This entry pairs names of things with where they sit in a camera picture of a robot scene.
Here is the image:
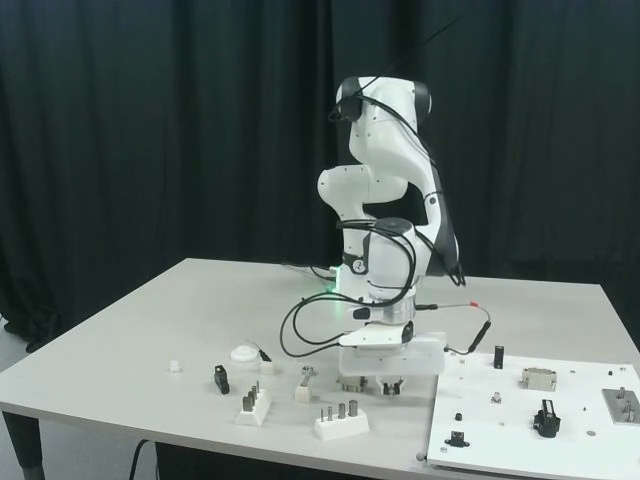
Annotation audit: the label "white square peg holder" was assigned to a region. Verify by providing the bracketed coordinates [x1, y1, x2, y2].
[233, 394, 274, 427]

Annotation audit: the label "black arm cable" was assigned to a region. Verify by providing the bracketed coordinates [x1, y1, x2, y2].
[327, 12, 469, 289]

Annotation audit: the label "black floor cable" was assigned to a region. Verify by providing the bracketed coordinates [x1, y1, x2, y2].
[130, 439, 157, 480]

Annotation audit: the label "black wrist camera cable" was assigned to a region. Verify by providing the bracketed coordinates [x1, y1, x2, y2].
[278, 292, 374, 359]

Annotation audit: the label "grey metal connector block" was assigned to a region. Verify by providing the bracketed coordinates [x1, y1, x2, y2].
[338, 375, 371, 394]

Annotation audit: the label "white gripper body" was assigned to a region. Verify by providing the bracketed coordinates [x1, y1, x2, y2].
[338, 333, 446, 377]

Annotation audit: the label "white round peg holder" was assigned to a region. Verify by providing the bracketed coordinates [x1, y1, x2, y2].
[313, 408, 371, 443]

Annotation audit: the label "white task board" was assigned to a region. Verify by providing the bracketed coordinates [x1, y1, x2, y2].
[424, 344, 640, 474]

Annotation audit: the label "flat white mounting plate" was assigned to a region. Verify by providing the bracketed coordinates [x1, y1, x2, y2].
[339, 324, 409, 347]

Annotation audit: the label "black base cables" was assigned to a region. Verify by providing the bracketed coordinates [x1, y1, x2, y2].
[282, 262, 337, 281]

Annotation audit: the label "black curtain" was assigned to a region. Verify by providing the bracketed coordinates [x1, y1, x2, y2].
[0, 0, 640, 354]

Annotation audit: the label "white large gear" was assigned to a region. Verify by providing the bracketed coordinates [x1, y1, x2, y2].
[230, 344, 261, 371]

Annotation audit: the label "black table leg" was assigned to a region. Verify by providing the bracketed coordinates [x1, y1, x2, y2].
[0, 410, 41, 480]

